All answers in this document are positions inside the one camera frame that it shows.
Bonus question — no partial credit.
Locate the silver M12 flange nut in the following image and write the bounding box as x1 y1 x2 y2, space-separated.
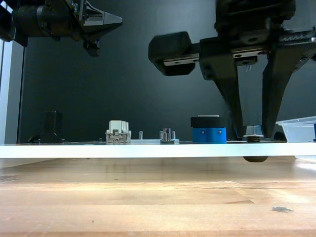
242 125 264 138

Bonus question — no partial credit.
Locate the black D-sub connector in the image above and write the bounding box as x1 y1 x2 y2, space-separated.
190 114 227 129

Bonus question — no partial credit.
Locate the clear plastic tub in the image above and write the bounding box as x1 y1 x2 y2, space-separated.
276 116 316 159

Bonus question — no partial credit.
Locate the blue connector holder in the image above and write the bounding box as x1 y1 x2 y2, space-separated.
192 127 227 143

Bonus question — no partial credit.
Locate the small silver metal connector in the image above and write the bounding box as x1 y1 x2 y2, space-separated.
160 127 176 145

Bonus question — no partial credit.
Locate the beige connector housing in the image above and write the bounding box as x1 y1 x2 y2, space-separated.
105 120 131 145

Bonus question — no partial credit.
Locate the white board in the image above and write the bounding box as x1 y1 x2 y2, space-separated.
0 139 316 158

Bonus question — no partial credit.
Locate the grey window frame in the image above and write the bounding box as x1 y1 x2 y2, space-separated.
0 38 25 145

